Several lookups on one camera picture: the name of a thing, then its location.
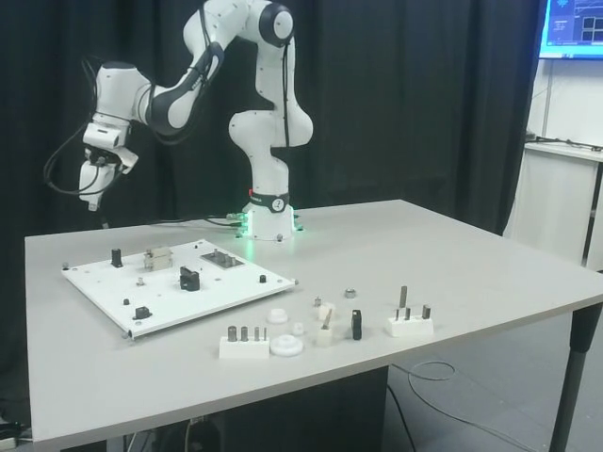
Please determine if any black floor cable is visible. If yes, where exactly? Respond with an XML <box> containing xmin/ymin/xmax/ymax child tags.
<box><xmin>385</xmin><ymin>383</ymin><xmax>418</xmax><ymax>452</ymax></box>

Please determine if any black curtain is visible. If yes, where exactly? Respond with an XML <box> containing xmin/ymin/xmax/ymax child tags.
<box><xmin>0</xmin><ymin>0</ymin><xmax>550</xmax><ymax>425</ymax></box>

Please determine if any white cabinet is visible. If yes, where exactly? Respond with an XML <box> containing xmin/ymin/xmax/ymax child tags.
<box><xmin>521</xmin><ymin>139</ymin><xmax>603</xmax><ymax>273</ymax></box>

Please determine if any blue screen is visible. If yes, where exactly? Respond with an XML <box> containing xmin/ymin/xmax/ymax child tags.
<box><xmin>538</xmin><ymin>0</ymin><xmax>603</xmax><ymax>61</ymax></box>

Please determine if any black table leg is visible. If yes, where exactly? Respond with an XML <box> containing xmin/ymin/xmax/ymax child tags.
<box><xmin>549</xmin><ymin>305</ymin><xmax>600</xmax><ymax>452</ymax></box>

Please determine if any white round peg holder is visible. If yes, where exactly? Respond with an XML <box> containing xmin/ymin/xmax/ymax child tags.
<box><xmin>218</xmin><ymin>334</ymin><xmax>270</xmax><ymax>362</ymax></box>

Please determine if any small white camera box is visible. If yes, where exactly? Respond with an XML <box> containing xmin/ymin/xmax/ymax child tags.
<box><xmin>83</xmin><ymin>122</ymin><xmax>132</xmax><ymax>148</ymax></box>

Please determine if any white square peg holder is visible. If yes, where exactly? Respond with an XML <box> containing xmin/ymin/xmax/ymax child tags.
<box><xmin>384</xmin><ymin>315</ymin><xmax>434</xmax><ymax>339</ymax></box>

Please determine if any flat white mounting plate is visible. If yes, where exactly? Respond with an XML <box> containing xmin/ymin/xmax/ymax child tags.
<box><xmin>114</xmin><ymin>147</ymin><xmax>140</xmax><ymax>174</ymax></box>

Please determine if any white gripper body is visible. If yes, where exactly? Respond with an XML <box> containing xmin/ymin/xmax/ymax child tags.
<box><xmin>78</xmin><ymin>161</ymin><xmax>108</xmax><ymax>202</ymax></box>

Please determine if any white task board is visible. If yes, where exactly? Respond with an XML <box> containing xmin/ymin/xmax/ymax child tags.
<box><xmin>59</xmin><ymin>237</ymin><xmax>301</xmax><ymax>341</ymax></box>

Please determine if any black equipment box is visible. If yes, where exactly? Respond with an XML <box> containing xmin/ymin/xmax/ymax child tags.
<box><xmin>206</xmin><ymin>365</ymin><xmax>390</xmax><ymax>452</ymax></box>

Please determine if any black base cable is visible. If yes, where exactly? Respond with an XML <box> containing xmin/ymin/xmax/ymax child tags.
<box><xmin>155</xmin><ymin>215</ymin><xmax>246</xmax><ymax>231</ymax></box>

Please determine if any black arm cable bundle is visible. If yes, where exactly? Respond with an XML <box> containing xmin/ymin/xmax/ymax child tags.
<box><xmin>43</xmin><ymin>0</ymin><xmax>296</xmax><ymax>195</ymax></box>

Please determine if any white large gear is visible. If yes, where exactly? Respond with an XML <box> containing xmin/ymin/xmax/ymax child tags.
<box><xmin>270</xmin><ymin>334</ymin><xmax>305</xmax><ymax>359</ymax></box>

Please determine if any grey floor cable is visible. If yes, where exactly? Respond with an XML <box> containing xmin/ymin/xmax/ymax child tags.
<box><xmin>407</xmin><ymin>361</ymin><xmax>560</xmax><ymax>452</ymax></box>

